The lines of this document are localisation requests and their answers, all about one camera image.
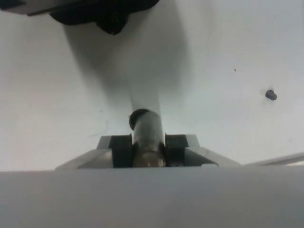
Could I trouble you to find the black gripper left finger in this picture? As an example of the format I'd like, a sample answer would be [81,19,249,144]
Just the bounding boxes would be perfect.
[77,134,133,169]

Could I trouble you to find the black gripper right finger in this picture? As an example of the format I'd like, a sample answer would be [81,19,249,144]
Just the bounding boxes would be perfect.
[165,134,219,168]

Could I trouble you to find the widest metal round peg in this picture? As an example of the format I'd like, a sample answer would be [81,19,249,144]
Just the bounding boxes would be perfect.
[131,109,166,168]

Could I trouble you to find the white task board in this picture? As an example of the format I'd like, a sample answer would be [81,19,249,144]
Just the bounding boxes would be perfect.
[0,0,304,172]

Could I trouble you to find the small black stud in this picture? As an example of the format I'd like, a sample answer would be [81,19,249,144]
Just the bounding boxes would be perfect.
[265,89,278,102]

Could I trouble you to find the black D-SUB plug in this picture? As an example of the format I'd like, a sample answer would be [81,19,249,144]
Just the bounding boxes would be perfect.
[48,0,160,36]

